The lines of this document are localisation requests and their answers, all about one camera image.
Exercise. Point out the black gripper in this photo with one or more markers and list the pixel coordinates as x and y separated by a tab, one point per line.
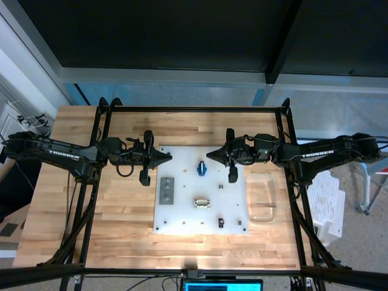
145	154
239	154

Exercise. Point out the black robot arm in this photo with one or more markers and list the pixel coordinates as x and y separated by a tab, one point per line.
315	154
60	153

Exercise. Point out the grey metal bar plate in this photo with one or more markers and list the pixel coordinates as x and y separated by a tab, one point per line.
162	194

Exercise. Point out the beige multi-pin connector housing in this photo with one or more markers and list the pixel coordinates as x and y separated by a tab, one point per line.
202	203

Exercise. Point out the clear plastic tub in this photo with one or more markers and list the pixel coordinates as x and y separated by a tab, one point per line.
260	194

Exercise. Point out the white task board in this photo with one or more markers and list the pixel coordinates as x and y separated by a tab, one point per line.
188	209

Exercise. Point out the black connector housing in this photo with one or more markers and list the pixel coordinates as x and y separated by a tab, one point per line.
221	222

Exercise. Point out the white foam block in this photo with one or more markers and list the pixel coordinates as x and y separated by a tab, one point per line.
329	212

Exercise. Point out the laptop screen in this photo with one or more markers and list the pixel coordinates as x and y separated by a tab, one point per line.
221	286

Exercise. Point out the whiteboard stand with red panel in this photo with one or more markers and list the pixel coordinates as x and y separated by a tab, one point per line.
365	188

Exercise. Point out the black case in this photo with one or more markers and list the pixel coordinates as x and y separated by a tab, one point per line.
15	188

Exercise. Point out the brown cardboard box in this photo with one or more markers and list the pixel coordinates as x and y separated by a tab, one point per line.
18	218

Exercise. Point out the blue socket mount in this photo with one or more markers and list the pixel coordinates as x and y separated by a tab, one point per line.
198	172

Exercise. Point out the black aluminium frame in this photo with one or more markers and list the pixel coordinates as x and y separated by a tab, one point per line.
194	108

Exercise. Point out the black table-level camera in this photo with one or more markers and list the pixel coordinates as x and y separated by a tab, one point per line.
194	273

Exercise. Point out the black wall post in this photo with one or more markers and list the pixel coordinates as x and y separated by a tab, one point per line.
282	45

